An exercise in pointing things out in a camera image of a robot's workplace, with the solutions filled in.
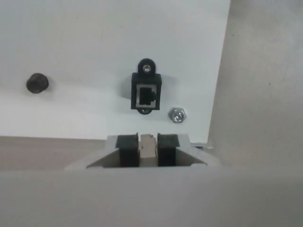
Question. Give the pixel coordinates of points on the white task board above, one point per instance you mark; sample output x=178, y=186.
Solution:
x=113, y=71

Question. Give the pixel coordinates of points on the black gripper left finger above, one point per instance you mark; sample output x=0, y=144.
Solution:
x=126, y=144

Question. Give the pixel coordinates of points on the grey Ethernet plug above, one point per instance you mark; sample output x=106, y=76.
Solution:
x=147, y=150

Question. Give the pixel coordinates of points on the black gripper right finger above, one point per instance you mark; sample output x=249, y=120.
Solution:
x=166, y=144

